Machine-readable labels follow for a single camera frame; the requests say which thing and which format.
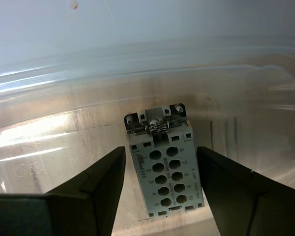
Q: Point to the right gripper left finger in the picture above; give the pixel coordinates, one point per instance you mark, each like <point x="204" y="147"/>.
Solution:
<point x="64" y="211"/>

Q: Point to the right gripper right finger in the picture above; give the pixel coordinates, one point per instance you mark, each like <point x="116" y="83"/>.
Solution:
<point x="248" y="206"/>

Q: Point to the grey HAN10E connector insert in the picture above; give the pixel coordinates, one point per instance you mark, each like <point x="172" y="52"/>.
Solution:
<point x="164" y="177"/>

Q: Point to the clear plastic tub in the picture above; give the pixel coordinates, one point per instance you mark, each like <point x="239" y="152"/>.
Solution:
<point x="64" y="137"/>

